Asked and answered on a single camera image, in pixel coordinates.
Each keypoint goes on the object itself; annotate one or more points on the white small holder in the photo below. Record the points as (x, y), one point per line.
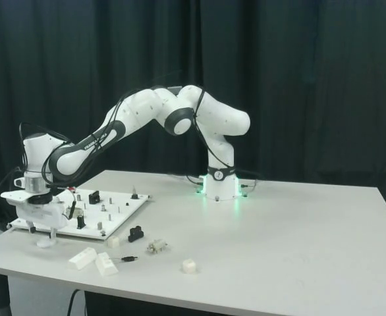
(189, 266)
(113, 242)

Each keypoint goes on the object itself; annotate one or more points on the metal BNC plug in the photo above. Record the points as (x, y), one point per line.
(104, 208)

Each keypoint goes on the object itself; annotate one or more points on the white large gear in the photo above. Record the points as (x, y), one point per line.
(44, 244)

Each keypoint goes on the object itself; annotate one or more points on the white long holder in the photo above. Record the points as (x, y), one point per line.
(106, 263)
(82, 260)

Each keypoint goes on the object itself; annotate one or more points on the metal bolt on black base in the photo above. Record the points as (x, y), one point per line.
(134, 195)

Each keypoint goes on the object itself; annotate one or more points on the white task board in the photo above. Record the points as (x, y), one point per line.
(94, 215)

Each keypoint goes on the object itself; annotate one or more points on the metal waterproof plug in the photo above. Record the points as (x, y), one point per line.
(155, 247)

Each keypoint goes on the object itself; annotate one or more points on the black curtain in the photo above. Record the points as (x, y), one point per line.
(278, 66)

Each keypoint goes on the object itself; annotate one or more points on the black tall connector block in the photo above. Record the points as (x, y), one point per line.
(81, 222)

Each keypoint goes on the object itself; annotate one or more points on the thick metal round peg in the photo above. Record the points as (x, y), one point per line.
(99, 226)

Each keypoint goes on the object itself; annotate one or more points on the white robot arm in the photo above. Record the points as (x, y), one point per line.
(140, 108)

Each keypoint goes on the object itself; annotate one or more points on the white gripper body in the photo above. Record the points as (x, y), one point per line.
(41, 215)

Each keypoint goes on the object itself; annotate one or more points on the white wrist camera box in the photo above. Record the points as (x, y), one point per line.
(18, 181)

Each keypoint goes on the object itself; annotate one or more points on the white flat mount plate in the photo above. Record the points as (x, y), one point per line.
(13, 195)

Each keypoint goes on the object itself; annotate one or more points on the black framed connector block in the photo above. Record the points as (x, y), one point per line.
(94, 197)

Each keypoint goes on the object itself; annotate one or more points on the black D-SUB plug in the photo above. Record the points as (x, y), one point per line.
(136, 234)

